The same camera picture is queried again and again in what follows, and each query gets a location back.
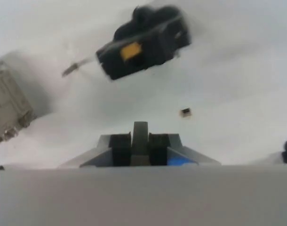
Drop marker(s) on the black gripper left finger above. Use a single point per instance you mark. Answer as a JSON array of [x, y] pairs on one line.
[[121, 150]]

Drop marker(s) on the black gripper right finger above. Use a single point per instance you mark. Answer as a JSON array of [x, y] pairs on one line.
[[158, 150]]

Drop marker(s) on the metal square peg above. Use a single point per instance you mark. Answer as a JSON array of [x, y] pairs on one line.
[[140, 141]]

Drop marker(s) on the thin metal pin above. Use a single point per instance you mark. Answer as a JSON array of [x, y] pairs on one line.
[[74, 67]]

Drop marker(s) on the black D-SUB plug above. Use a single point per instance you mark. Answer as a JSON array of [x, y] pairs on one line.
[[143, 47]]

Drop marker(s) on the white task board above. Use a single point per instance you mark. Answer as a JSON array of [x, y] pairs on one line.
[[228, 70]]

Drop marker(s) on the grey waterproof plug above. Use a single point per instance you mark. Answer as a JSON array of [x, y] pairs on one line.
[[9, 101]]

